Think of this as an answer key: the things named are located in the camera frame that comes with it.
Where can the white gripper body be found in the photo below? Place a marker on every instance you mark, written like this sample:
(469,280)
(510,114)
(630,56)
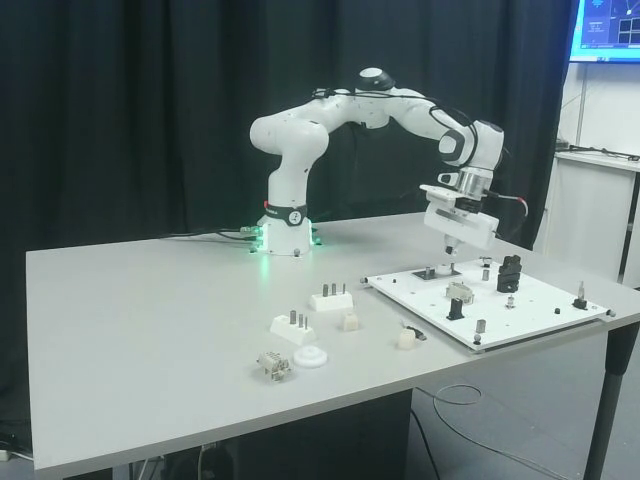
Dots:
(465,227)

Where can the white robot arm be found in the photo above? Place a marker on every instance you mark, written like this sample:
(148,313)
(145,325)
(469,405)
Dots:
(290,150)

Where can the white small gear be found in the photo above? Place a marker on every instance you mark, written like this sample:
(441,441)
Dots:
(444,270)

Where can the white large gear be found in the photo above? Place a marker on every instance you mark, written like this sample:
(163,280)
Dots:
(311,358)

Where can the flat white mounting plate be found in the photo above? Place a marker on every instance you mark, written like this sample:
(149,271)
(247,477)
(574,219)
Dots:
(437,192)

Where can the black D-SUB plug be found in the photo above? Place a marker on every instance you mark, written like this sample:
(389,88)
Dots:
(509,274)

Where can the metal BNC plug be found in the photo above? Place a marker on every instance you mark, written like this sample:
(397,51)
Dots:
(510,301)

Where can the white plug holder block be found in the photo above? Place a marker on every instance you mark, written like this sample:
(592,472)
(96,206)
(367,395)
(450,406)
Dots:
(350,321)
(406,341)

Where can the white task board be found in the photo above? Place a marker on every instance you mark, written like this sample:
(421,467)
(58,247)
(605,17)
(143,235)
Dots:
(530,320)

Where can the white cabinet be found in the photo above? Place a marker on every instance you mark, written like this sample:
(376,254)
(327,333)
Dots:
(590,210)

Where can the white round peg holder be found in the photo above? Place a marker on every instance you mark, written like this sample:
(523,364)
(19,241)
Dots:
(332,302)

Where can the metal bolt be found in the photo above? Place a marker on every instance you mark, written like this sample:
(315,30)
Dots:
(581,291)

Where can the white square peg holder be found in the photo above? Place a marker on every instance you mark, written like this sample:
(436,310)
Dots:
(290,332)

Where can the grey waterproof plug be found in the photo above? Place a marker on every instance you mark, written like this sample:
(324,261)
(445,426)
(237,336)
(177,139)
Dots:
(267,364)

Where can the black table leg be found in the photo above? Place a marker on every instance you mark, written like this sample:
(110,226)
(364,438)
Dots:
(607,400)

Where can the blue screen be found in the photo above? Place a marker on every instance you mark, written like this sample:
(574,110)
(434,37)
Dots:
(607,27)

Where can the black curtain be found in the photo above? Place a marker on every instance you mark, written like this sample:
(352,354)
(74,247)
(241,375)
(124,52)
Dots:
(125,100)

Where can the white power strip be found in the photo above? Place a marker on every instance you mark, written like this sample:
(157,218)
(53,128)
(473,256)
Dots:
(4,455)

